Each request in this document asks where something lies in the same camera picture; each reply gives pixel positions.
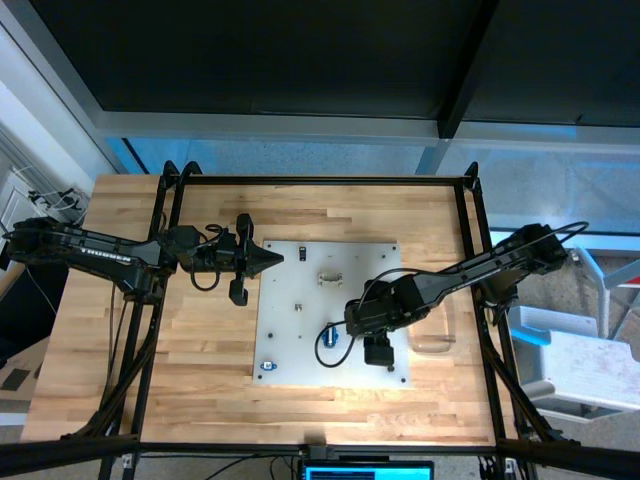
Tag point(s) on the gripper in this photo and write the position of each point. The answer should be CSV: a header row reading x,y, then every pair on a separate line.
x,y
242,260
372,317

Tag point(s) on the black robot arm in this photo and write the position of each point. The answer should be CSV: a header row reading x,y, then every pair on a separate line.
x,y
475,274
105,255

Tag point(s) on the white taskboard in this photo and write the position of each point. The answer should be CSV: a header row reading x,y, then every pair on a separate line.
x,y
300,365

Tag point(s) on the blue round holder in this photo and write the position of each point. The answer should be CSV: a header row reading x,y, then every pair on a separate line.
x,y
337,341

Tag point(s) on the beige connector housing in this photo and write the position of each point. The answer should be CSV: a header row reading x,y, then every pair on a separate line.
x,y
330,278

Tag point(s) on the clear plastic tub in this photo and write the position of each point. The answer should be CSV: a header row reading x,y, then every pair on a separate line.
x,y
432,347

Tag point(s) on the small blue holder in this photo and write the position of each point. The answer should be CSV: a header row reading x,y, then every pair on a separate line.
x,y
261,366

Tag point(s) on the laptop screen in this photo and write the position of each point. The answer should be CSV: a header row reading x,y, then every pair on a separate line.
x,y
365,472

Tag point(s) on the white speckled stool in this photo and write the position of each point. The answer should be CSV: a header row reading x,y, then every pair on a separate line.
x,y
590,370

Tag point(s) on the white metal stand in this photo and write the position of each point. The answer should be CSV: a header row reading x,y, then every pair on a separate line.
x,y
602,310

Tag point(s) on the cardboard box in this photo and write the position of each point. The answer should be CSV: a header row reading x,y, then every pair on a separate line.
x,y
25,357

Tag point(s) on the black metal frame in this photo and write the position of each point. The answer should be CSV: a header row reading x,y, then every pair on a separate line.
x,y
320,180

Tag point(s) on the grey metal wall rail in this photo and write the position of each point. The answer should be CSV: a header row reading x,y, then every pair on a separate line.
x,y
300,125

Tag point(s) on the black wall post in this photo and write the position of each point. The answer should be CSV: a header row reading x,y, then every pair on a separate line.
x,y
465,75

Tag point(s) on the grey metal wall post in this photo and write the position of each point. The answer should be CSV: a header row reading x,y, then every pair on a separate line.
x,y
62,75

